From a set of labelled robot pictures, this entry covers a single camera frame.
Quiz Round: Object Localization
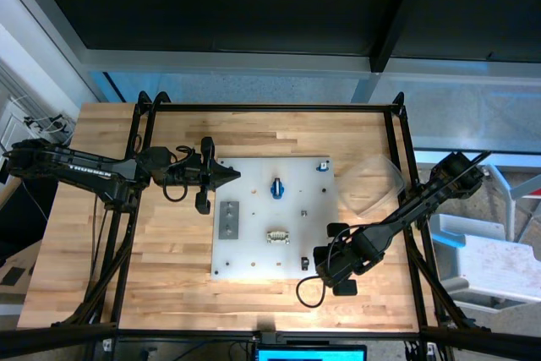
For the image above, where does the grey metal bar plate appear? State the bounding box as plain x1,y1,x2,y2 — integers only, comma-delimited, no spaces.
217,199,241,240

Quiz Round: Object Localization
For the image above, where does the cardboard box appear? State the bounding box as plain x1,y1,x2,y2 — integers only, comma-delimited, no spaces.
0,240,44,295

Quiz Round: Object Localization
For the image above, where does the black wall post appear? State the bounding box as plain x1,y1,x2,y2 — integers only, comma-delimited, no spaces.
369,0,424,74

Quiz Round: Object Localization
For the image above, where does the clear plastic tub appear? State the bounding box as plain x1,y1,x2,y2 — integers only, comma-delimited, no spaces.
339,155,406,221

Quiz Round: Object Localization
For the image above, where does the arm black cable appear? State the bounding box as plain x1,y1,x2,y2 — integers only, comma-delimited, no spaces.
295,227,358,309
161,145,195,204

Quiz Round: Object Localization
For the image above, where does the blue plastic clamp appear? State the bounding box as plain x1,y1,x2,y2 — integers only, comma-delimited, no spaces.
268,177,286,201

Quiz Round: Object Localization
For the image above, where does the beige connector housing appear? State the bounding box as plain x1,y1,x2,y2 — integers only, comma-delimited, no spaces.
265,229,293,246

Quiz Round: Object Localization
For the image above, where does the small black camera mount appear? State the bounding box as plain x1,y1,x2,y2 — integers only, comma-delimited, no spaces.
257,329,280,347

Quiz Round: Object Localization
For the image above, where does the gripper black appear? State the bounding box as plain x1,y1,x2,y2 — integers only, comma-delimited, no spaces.
313,222,361,298
182,136,242,216

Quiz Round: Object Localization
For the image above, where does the screen with blue edge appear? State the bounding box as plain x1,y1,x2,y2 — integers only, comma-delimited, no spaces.
254,344,369,361

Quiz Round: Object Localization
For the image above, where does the white step stool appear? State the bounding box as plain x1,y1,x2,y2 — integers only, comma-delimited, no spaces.
429,211,541,316

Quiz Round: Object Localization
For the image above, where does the white task board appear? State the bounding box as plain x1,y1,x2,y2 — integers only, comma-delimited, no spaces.
210,156,342,282

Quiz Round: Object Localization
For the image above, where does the white metal stand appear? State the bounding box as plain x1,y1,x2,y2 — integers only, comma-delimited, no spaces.
484,161,541,253

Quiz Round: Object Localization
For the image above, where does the black table frame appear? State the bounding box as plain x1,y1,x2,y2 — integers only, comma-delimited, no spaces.
0,90,541,361

